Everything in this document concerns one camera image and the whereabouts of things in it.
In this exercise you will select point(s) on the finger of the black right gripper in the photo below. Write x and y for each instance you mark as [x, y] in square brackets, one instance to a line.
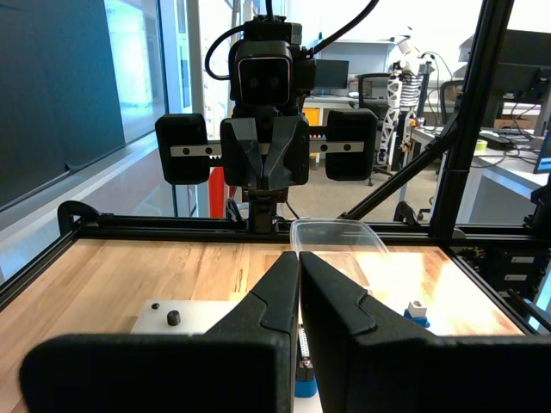
[288, 150]
[239, 150]

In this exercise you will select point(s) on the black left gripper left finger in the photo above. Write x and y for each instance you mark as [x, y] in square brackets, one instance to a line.
[150, 374]

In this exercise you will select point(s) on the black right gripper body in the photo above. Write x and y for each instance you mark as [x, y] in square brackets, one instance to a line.
[181, 129]

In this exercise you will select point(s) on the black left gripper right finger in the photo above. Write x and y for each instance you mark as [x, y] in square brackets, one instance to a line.
[430, 374]

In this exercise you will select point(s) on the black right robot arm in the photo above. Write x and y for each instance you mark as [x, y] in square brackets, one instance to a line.
[271, 28]

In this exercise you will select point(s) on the black knurled screw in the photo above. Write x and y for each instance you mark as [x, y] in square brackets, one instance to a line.
[173, 318]

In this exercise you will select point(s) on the small blue block white socket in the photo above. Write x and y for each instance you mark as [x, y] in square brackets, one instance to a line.
[416, 314]

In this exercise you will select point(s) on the white board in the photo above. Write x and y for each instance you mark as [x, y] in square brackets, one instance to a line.
[198, 316]

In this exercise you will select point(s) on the black desk monitor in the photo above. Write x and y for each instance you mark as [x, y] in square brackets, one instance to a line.
[331, 77]

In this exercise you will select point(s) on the clear plastic tub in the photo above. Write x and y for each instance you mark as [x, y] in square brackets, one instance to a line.
[336, 234]

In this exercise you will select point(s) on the black office chair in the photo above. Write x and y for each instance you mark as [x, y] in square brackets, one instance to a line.
[373, 88]

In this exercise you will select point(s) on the black control box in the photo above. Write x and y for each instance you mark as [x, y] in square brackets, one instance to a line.
[486, 275]

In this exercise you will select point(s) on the white lattice robot figure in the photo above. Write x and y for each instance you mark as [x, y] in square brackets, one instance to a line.
[394, 94]

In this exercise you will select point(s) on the blue holder with connector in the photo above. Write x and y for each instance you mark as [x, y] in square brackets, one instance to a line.
[305, 389]

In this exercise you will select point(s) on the white work table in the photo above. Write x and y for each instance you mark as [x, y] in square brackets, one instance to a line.
[495, 189]

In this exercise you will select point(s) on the large black monitor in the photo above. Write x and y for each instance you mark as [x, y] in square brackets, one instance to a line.
[521, 56]

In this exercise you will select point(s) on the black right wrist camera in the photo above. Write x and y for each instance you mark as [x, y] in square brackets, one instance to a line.
[263, 73]

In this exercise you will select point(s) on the black aluminium frame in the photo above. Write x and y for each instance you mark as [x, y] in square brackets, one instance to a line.
[172, 223]

